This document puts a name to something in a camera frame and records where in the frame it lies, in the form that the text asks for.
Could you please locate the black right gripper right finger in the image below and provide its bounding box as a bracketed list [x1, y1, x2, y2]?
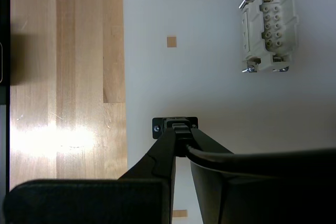
[187, 129, 336, 224]

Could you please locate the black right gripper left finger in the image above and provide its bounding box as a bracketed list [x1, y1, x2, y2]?
[3, 126, 176, 224]

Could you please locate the black USB cable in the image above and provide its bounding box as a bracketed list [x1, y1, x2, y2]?
[185, 143, 336, 180]

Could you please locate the black USB connector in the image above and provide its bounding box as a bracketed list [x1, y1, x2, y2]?
[162, 117, 192, 158]

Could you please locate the black USB hub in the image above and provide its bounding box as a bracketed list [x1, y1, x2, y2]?
[152, 116, 198, 140]

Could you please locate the beige connector housing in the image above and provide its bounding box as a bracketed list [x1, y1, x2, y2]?
[238, 0, 300, 74]

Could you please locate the white board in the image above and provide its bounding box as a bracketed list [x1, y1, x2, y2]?
[122, 0, 336, 224]

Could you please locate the black frame bar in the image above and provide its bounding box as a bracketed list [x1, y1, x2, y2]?
[0, 0, 11, 193]

